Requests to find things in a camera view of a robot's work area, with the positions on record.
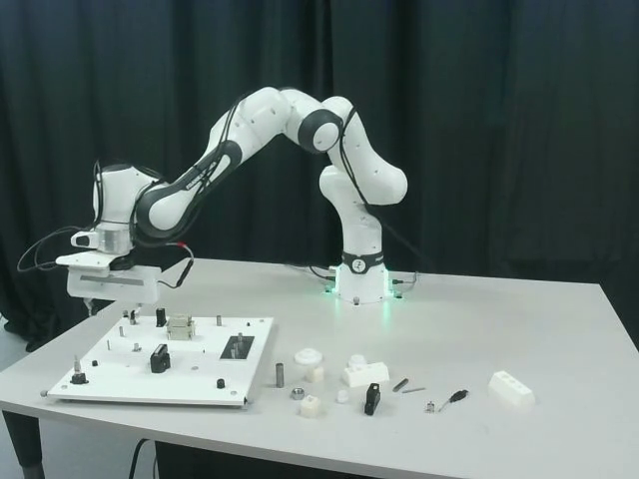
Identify silver wrist ring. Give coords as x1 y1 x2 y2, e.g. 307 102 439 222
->
96 227 133 254

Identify flat white mounting plate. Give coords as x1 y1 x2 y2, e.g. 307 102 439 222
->
55 250 116 275

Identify white task board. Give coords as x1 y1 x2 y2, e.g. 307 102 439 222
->
41 313 278 411

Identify black cable loop at wrist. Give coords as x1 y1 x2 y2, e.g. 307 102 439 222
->
16 227 97 273

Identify black cable at arm foot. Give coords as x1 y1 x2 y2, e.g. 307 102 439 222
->
292 262 341 281

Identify white stepped peg holder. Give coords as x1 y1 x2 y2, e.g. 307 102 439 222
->
340 359 391 388

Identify black cable under table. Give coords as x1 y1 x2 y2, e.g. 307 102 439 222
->
128 437 157 479

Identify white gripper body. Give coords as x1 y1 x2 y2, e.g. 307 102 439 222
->
66 263 163 304

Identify black curtains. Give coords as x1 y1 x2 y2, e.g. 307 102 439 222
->
0 0 639 320

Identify dark table leg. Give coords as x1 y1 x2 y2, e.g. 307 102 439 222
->
0 408 42 479

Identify black USB plug clear cable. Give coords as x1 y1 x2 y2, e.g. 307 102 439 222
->
438 389 471 413

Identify white three-hole peg holder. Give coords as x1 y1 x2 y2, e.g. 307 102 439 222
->
487 370 537 407

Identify black D-SUB plug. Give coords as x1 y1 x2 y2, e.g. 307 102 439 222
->
362 382 383 417

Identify black Ethernet plug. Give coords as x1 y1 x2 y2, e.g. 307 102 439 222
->
149 343 172 375

